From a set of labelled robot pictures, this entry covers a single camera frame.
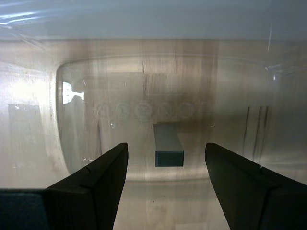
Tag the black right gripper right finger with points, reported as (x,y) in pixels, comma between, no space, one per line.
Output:
(251,196)

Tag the grey 16mm bar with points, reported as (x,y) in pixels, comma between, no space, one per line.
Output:
(168,143)

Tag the clear plastic tub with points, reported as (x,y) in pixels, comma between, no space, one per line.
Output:
(72,72)

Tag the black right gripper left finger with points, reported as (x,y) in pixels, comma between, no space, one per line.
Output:
(91,191)

